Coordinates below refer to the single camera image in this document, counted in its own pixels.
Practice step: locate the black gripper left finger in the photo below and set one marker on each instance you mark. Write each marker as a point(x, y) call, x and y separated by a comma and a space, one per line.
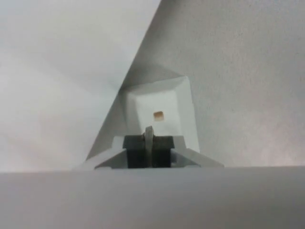
point(133, 152)

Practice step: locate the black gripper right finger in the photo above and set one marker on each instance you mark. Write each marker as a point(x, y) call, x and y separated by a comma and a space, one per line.
point(163, 152)

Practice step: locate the metal square peg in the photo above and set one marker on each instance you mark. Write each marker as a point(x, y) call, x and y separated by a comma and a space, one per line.
point(149, 143)

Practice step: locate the white long peg holder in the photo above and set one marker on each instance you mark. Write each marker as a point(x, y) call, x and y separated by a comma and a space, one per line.
point(166, 100)

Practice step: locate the white task board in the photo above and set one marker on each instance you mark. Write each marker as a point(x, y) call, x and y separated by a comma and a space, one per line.
point(59, 71)

